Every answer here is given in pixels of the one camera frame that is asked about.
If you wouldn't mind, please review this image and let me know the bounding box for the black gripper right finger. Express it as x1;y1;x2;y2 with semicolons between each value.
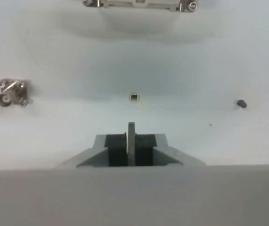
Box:
135;133;207;167

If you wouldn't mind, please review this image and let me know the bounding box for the white task board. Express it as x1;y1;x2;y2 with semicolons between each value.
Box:
0;0;269;170

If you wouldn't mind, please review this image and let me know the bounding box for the metal square peg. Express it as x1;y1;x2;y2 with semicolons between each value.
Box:
127;121;137;167

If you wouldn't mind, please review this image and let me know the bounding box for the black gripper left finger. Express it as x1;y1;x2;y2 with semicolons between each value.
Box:
54;133;128;169

